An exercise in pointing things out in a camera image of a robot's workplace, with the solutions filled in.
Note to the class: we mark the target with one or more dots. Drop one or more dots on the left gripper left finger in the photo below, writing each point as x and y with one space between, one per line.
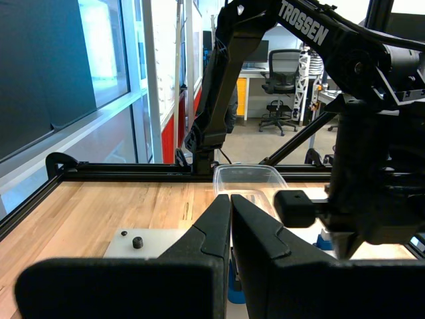
133 289

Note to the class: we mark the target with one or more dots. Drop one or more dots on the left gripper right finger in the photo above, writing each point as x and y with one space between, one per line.
315 289

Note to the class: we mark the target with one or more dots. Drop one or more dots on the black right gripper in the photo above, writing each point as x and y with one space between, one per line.
372 206

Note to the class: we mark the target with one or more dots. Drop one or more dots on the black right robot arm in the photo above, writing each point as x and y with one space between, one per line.
299 30

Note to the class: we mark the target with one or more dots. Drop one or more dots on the black threaded stud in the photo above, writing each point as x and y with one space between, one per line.
137 243

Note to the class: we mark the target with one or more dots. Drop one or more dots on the white board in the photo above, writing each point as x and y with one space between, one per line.
149 244

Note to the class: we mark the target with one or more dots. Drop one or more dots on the clear plastic tub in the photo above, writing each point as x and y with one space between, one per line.
249 179

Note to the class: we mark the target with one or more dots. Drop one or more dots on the white lattice stand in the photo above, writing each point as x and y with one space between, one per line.
303 86

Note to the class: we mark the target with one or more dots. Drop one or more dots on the yellow cabinet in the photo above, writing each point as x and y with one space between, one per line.
241 96

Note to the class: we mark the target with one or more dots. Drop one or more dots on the black office chair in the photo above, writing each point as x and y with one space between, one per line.
282 73

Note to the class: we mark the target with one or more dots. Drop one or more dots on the white desk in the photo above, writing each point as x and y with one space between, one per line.
255 71

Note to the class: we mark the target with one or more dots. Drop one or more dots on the black computer monitor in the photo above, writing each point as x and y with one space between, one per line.
260 51

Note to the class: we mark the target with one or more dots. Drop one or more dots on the grey coat stand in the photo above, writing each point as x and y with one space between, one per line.
182 66

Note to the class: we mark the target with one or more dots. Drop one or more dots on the black table frame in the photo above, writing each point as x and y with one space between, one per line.
133 169

